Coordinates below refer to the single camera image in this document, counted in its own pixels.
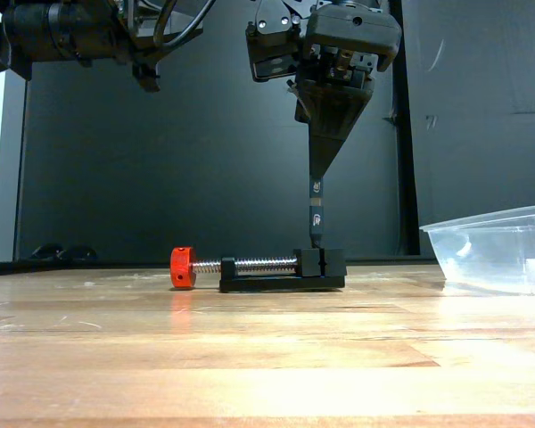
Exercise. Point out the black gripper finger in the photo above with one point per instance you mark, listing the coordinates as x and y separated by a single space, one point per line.
151 27
334 116
299 111

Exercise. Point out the black vertical pillar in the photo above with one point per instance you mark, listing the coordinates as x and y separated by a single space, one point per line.
408 178

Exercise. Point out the black vise with orange knob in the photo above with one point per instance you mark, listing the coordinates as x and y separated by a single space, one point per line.
321 265

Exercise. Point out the clear plastic tub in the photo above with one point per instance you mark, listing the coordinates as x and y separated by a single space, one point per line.
481 249

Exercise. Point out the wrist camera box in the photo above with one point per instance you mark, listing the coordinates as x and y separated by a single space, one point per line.
272 53

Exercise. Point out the black aluminium frame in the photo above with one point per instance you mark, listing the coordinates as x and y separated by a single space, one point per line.
116 267

